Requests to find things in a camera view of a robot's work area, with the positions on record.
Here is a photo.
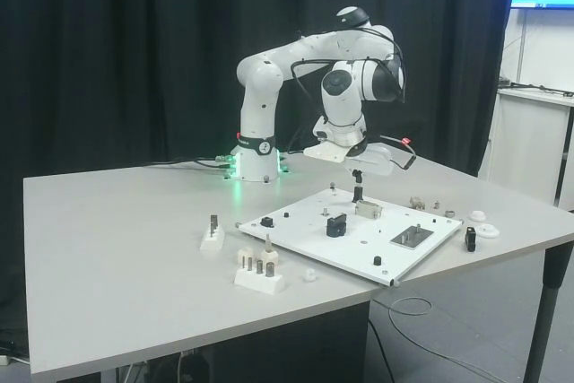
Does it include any black base power cable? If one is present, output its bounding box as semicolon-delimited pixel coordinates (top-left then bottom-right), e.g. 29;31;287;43
143;156;234;171

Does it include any wide white peg holder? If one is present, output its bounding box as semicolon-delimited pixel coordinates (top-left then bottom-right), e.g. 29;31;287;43
233;265;288;297

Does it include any white large gear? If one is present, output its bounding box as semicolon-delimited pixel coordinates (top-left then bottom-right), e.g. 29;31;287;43
475;222;500;240

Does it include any white cabinet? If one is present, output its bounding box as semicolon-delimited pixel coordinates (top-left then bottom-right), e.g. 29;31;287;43
477;82;574;213

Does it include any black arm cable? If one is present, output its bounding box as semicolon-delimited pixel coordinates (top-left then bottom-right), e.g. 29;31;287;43
289;26;408;104

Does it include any small white stepped holder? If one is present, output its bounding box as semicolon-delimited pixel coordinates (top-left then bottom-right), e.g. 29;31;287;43
199;226;225;250

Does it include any white task board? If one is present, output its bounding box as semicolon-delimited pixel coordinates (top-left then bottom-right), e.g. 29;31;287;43
235;183;465;289

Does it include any grey floor cable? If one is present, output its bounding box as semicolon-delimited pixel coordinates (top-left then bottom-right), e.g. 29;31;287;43
387;296;467;383

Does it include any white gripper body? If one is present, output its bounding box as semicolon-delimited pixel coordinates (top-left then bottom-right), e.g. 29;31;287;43
334;144;396;177

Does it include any black adapter with cable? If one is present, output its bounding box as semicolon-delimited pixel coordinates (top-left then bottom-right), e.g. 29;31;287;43
498;79;574;100

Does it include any black D-SUB plug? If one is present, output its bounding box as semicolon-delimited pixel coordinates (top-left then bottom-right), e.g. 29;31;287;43
463;225;479;253

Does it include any black table leg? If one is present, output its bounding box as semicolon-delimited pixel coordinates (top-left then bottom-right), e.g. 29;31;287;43
524;248;567;383

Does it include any black curtain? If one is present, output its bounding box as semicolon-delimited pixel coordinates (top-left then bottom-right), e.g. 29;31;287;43
0;0;512;357

